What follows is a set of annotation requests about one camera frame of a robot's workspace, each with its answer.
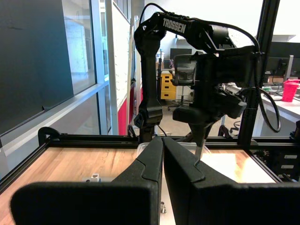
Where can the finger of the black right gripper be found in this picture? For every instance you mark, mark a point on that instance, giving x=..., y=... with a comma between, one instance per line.
x=197, y=131
x=205, y=131

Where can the black frame post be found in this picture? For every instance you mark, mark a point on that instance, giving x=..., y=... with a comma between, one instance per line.
x=264, y=23

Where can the silver machine screw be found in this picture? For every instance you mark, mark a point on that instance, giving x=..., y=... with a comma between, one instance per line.
x=163, y=207

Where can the red panel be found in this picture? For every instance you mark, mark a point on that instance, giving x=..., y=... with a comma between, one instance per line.
x=122, y=117

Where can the white task board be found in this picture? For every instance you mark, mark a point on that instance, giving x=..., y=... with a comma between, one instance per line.
x=167, y=219

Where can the red plastic bin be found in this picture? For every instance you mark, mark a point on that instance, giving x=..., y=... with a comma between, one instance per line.
x=290, y=91

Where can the white desk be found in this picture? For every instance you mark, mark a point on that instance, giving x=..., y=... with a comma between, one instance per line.
x=288, y=110

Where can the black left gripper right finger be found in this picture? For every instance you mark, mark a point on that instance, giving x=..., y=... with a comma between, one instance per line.
x=234, y=204

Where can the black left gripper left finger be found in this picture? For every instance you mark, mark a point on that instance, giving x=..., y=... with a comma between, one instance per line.
x=93, y=204

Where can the black computer monitor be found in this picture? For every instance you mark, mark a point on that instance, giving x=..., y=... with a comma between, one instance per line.
x=279, y=54
x=180, y=52

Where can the yellow drawer cabinet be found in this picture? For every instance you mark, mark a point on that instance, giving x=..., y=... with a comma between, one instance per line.
x=167, y=86

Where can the white and blue connector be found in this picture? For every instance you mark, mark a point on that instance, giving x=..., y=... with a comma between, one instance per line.
x=95, y=176

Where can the black controller box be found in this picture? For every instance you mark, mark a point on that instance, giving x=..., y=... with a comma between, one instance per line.
x=269, y=161

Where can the grey office chair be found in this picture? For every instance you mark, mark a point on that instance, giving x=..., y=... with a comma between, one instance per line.
x=185, y=70

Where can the clear plastic tub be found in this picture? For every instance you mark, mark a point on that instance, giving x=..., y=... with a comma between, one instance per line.
x=143, y=150

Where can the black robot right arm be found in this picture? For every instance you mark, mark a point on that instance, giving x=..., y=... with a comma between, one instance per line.
x=148, y=77

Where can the grey window sill rail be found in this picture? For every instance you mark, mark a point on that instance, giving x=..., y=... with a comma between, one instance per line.
x=58, y=110

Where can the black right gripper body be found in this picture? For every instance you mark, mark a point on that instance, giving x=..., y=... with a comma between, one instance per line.
x=206, y=107

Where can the white partition panel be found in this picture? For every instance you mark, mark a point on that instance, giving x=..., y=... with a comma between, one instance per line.
x=119, y=58

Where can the grey window mullion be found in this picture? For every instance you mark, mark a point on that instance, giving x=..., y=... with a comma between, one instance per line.
x=99, y=47

